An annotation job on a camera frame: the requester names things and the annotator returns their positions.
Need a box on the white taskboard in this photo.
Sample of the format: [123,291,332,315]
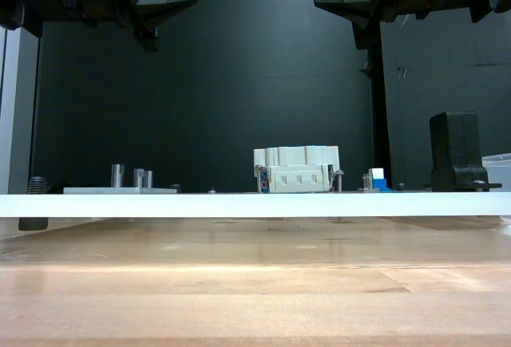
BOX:
[0,191,511,219]

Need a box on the beige connector housing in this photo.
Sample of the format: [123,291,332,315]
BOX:
[253,145,341,195]

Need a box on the black plug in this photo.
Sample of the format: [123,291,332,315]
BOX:
[423,111,503,193]

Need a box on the tall silver metal peg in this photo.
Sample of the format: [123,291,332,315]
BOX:
[111,163,126,189]

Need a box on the small silver clamp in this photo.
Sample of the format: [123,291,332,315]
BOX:
[357,174,376,193]

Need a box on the blue white connector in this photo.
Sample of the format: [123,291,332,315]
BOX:
[369,167,388,191]

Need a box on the grey metal plate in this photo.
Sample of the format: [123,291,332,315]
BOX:
[62,187,179,195]

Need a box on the clear plastic tub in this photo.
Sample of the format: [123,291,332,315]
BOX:
[481,154,511,195]

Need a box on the black threaded screw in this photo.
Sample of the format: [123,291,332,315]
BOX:
[28,176,48,195]

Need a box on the black board foot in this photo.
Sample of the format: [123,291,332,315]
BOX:
[18,217,49,231]

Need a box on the black window post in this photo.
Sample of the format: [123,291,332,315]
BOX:
[358,23,392,184]

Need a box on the grey metal window frame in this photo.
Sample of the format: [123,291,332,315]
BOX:
[0,23,41,195]

